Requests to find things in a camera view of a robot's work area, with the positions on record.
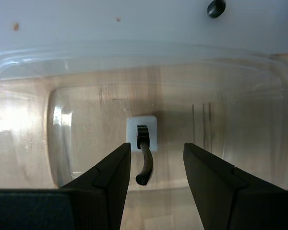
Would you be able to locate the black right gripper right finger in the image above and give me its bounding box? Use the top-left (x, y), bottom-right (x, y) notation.
top-left (183, 142), bottom-right (288, 230)

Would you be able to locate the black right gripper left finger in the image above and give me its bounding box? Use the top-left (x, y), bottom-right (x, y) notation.
top-left (0, 142), bottom-right (132, 230)

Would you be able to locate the black USB plug with cable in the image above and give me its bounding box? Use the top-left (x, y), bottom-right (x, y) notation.
top-left (135, 124), bottom-right (155, 186)

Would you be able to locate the white taskboard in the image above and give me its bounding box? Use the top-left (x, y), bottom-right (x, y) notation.
top-left (0, 0), bottom-right (288, 56)

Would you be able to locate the white foam block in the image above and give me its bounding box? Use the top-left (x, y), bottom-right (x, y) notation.
top-left (126, 115), bottom-right (158, 152)

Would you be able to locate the clear plastic tub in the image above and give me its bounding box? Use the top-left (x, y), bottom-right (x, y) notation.
top-left (0, 39), bottom-right (288, 230)

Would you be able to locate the black screw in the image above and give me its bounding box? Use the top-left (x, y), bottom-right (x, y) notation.
top-left (206, 0), bottom-right (227, 18)

